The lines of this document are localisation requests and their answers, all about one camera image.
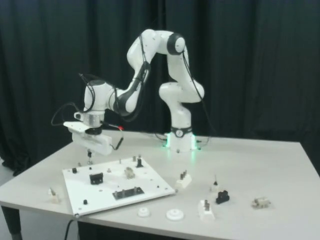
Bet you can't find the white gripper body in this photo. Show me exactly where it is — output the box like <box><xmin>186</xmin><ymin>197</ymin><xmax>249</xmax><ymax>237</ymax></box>
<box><xmin>71</xmin><ymin>131</ymin><xmax>113</xmax><ymax>156</ymax></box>

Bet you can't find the white peg holder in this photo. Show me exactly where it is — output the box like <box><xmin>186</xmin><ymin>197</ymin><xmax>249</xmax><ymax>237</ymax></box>
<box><xmin>198</xmin><ymin>199</ymin><xmax>216</xmax><ymax>222</ymax></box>
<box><xmin>174</xmin><ymin>174</ymin><xmax>193</xmax><ymax>190</ymax></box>

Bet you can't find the flat white mounting plate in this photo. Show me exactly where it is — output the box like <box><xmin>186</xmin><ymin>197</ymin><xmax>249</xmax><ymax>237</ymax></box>
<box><xmin>63</xmin><ymin>121</ymin><xmax>89</xmax><ymax>134</ymax></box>

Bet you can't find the black rod with red tag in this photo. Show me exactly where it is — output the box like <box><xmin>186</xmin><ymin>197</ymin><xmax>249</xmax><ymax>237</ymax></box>
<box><xmin>101</xmin><ymin>121</ymin><xmax>126</xmax><ymax>151</ymax></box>

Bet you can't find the white task board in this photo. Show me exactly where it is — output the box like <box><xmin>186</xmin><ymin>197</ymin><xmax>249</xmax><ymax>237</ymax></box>
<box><xmin>61</xmin><ymin>154</ymin><xmax>176</xmax><ymax>218</ymax></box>

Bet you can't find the white bolt holder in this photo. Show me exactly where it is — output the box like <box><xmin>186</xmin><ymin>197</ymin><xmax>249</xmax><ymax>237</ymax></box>
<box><xmin>47</xmin><ymin>192</ymin><xmax>62</xmax><ymax>205</ymax></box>

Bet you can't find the white medium gear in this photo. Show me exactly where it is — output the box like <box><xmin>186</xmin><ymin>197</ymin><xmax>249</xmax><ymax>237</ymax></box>
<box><xmin>136</xmin><ymin>207</ymin><xmax>152</xmax><ymax>218</ymax></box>

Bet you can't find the black cabinet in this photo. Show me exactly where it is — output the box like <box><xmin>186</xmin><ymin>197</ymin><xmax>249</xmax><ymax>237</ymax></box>
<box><xmin>77</xmin><ymin>216</ymin><xmax>163</xmax><ymax>240</ymax></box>

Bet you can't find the white large gear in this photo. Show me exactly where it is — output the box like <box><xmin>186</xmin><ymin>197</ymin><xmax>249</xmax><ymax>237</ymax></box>
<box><xmin>165</xmin><ymin>208</ymin><xmax>185</xmax><ymax>222</ymax></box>

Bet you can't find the black table leg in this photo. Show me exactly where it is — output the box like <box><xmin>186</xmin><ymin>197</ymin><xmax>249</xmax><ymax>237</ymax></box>
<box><xmin>0</xmin><ymin>204</ymin><xmax>21</xmax><ymax>240</ymax></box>

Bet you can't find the black D-SUB plug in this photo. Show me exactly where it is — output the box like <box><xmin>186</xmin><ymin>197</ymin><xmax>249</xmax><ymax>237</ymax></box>
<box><xmin>215</xmin><ymin>190</ymin><xmax>230</xmax><ymax>205</ymax></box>

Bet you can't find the silver metal plug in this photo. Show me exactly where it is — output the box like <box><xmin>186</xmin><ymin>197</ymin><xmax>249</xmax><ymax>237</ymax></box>
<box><xmin>251</xmin><ymin>196</ymin><xmax>271</xmax><ymax>209</ymax></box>

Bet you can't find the black curtain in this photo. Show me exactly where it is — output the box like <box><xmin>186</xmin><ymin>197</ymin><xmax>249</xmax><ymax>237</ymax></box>
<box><xmin>0</xmin><ymin>0</ymin><xmax>320</xmax><ymax>176</ymax></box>

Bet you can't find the silver flange ring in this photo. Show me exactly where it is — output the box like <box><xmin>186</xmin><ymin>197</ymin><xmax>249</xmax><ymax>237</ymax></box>
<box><xmin>83</xmin><ymin>112</ymin><xmax>105</xmax><ymax>128</ymax></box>

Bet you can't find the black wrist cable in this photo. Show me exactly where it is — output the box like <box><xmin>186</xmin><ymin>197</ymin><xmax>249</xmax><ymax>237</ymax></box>
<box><xmin>50</xmin><ymin>102</ymin><xmax>83</xmax><ymax>126</ymax></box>

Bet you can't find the black base cable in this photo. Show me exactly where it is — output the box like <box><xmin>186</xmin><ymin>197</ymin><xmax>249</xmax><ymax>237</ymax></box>
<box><xmin>153</xmin><ymin>131</ymin><xmax>171</xmax><ymax>141</ymax></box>

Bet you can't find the black hanging cable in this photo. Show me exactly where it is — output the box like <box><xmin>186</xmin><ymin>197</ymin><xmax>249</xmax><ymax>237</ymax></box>
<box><xmin>64</xmin><ymin>216</ymin><xmax>79</xmax><ymax>240</ymax></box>

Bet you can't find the black forearm cable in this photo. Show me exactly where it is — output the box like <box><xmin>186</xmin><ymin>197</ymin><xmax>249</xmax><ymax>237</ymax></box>
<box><xmin>109</xmin><ymin>33</ymin><xmax>152</xmax><ymax>123</ymax></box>

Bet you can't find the black upper arm cable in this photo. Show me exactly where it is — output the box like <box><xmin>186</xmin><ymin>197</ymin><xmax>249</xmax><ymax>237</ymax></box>
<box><xmin>181</xmin><ymin>47</ymin><xmax>217</xmax><ymax>143</ymax></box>

